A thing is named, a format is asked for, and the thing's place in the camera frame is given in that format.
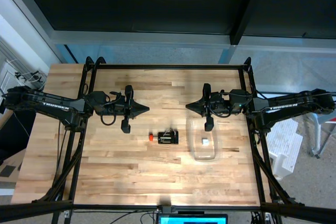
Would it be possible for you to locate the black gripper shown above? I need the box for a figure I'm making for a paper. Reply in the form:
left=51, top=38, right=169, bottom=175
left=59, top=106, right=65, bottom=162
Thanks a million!
left=185, top=83, right=230, bottom=132
left=111, top=85, right=150, bottom=133

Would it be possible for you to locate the black vise with red knob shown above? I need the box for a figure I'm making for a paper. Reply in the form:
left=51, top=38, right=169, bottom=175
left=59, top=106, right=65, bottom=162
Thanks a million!
left=149, top=129, right=180, bottom=145

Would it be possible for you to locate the clear plastic tub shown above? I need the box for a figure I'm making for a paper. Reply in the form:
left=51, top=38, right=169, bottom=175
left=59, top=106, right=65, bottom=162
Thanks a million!
left=185, top=118, right=223, bottom=163

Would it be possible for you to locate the white foam packaging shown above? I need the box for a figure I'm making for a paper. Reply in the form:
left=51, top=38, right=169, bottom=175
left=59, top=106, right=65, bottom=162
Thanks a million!
left=266, top=119, right=305, bottom=182

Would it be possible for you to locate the blue laptop screen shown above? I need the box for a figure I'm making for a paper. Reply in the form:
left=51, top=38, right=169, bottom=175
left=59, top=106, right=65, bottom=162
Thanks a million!
left=156, top=213, right=228, bottom=224

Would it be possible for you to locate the cardboard box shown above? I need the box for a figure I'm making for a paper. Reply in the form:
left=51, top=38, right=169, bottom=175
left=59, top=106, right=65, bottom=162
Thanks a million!
left=0, top=147, right=27, bottom=183

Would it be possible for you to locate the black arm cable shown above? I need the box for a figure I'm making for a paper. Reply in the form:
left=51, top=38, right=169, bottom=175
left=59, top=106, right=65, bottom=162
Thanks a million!
left=206, top=90, right=232, bottom=118
left=100, top=91, right=124, bottom=126

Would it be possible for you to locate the black aluminium frame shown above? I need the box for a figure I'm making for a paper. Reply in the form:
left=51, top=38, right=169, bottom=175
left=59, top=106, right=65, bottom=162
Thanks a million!
left=0, top=56, right=336, bottom=224

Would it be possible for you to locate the small black table camera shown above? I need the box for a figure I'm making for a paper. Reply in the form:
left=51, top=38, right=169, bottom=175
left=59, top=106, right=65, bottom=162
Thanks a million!
left=156, top=199, right=176, bottom=213

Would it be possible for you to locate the grey metal chair frame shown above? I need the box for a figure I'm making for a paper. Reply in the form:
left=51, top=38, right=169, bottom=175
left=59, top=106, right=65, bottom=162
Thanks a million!
left=304, top=113, right=336, bottom=159

